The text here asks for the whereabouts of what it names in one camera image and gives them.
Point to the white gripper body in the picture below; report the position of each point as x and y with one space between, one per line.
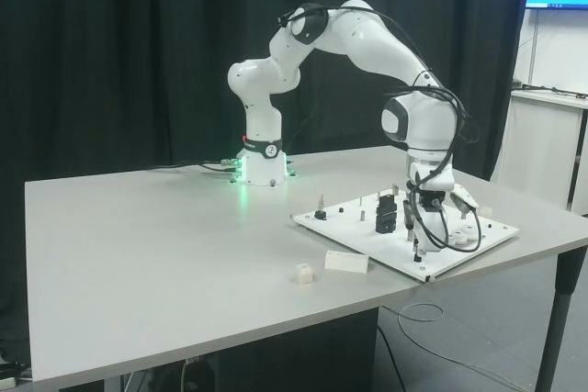
434 231

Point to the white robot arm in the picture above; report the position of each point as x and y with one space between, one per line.
367 38

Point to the white small gear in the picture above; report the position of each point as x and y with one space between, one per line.
454 240

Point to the white medium gear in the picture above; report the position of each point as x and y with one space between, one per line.
463 236

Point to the white large gear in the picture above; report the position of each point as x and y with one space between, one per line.
471 230

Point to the metal BNC plug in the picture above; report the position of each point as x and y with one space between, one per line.
362 216

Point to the white task board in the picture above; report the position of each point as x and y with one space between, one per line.
349 236

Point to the long white holder block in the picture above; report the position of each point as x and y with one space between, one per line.
347 262

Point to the small black connector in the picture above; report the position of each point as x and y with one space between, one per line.
320 215

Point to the small white cube holder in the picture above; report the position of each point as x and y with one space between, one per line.
303 273

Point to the white cabinet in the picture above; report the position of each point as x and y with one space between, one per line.
542 148

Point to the dark table leg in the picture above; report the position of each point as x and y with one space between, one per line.
558 318

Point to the black under-table panel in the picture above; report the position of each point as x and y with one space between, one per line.
275 355

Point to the black curtain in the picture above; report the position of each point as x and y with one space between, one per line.
115 43

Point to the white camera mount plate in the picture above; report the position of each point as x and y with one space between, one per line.
465 197

